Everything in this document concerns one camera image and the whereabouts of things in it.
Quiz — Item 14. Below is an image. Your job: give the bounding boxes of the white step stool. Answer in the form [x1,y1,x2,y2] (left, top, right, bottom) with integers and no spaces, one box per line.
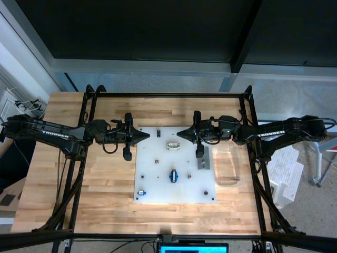
[266,145,305,210]

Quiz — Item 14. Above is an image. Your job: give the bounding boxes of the white cable bundle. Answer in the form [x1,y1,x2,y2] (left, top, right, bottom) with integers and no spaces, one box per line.
[13,98,46,113]

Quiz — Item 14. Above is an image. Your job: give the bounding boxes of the blue clamp block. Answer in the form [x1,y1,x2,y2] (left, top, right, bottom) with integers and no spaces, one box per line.
[168,169,181,184]

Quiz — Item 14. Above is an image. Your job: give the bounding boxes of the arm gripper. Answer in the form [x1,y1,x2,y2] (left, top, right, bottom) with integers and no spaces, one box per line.
[112,112,151,162]
[176,110,213,159]

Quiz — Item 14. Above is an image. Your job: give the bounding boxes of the gripper black cable loop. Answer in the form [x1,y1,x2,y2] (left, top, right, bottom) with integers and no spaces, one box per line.
[199,120,222,145]
[102,137,118,154]

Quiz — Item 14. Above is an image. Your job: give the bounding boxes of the grey aluminium bar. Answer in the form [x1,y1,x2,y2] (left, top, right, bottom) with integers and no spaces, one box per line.
[197,146,211,170]

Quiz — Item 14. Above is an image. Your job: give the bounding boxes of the clear plastic tub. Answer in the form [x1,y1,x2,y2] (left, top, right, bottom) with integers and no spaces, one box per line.
[212,143,242,187]

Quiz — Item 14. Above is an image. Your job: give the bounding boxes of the grey metal chair frame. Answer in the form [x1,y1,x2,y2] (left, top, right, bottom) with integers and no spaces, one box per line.
[306,137,337,188]

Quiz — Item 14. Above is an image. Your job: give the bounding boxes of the arm base black cable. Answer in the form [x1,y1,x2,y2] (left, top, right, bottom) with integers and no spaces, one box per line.
[310,117,337,131]

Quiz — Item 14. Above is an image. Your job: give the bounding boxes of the white square board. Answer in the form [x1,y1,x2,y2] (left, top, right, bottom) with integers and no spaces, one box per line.
[134,126,218,205]

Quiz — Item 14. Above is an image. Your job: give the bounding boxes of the brown cardboard box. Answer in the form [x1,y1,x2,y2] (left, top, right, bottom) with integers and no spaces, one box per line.
[0,177,27,212]

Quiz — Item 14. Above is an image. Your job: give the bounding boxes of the black metal frame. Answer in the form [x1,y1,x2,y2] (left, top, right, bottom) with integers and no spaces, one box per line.
[0,84,337,253]

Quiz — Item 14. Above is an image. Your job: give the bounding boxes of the laptop screen with blue edge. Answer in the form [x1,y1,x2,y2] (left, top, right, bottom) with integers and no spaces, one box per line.
[157,242,229,253]

